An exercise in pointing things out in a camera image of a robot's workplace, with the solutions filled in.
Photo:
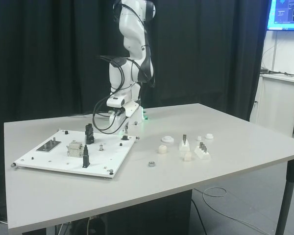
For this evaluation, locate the white small block holder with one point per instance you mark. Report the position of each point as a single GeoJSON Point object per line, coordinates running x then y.
{"type": "Point", "coordinates": [187, 157]}

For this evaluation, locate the white task board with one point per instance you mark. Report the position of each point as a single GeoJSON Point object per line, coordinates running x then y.
{"type": "Point", "coordinates": [63, 166]}

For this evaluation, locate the metal BNC plug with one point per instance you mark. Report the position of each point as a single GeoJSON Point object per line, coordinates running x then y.
{"type": "Point", "coordinates": [101, 148]}

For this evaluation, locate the white single peg holder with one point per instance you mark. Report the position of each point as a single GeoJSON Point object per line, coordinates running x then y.
{"type": "Point", "coordinates": [184, 147]}

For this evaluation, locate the metal bolt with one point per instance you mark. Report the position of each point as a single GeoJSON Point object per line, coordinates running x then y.
{"type": "Point", "coordinates": [151, 164]}

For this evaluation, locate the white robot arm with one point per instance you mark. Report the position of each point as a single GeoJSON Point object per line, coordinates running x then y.
{"type": "Point", "coordinates": [127, 29]}

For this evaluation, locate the dark grey table leg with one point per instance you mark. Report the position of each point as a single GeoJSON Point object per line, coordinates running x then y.
{"type": "Point", "coordinates": [287, 195]}

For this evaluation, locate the metal round peg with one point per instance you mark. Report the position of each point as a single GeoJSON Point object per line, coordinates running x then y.
{"type": "Point", "coordinates": [201, 145]}
{"type": "Point", "coordinates": [205, 148]}

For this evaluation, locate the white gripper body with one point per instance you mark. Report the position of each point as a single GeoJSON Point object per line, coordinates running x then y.
{"type": "Point", "coordinates": [118, 120]}

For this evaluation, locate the white small gear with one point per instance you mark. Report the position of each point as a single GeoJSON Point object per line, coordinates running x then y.
{"type": "Point", "coordinates": [199, 138]}

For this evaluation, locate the metal square peg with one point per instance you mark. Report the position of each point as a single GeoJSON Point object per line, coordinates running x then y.
{"type": "Point", "coordinates": [184, 138]}

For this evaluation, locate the white cabinet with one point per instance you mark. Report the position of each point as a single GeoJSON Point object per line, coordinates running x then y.
{"type": "Point", "coordinates": [279, 102]}

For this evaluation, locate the black USB plug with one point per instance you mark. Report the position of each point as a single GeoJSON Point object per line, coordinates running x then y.
{"type": "Point", "coordinates": [85, 157]}

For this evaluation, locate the black D-SUB plug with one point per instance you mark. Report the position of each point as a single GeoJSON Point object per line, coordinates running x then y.
{"type": "Point", "coordinates": [89, 134]}

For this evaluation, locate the black curtains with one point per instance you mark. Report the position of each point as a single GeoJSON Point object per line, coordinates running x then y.
{"type": "Point", "coordinates": [51, 49]}

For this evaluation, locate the white round holder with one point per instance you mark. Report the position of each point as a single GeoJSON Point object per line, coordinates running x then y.
{"type": "Point", "coordinates": [162, 149]}

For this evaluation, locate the white medium gear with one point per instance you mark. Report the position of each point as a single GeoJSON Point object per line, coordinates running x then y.
{"type": "Point", "coordinates": [209, 136]}

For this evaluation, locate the white large gear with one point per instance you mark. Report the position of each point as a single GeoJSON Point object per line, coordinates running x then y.
{"type": "Point", "coordinates": [167, 139]}

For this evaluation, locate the white long peg holder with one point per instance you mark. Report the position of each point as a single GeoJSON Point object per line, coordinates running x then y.
{"type": "Point", "coordinates": [203, 155]}

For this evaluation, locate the black box under table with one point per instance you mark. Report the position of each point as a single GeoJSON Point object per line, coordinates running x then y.
{"type": "Point", "coordinates": [149, 213]}

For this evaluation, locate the blue screen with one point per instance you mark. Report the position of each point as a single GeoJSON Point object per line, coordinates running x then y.
{"type": "Point", "coordinates": [286, 14]}

